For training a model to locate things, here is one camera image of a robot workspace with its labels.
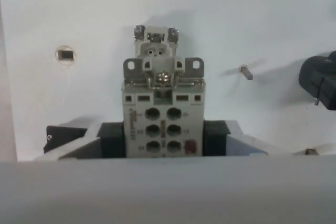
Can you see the small black plug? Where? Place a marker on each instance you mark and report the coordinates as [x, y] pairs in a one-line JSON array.
[[63, 137]]

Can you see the grey waterproof plug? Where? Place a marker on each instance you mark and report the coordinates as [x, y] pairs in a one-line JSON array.
[[162, 119]]

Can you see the large black D-SUB plug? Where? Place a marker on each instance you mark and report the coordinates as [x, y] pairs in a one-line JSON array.
[[315, 77]]

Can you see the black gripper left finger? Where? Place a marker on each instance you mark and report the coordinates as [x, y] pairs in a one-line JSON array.
[[110, 140]]

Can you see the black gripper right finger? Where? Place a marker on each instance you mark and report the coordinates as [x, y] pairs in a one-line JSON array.
[[216, 140]]

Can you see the white task board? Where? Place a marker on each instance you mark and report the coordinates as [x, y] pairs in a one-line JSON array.
[[78, 11]]

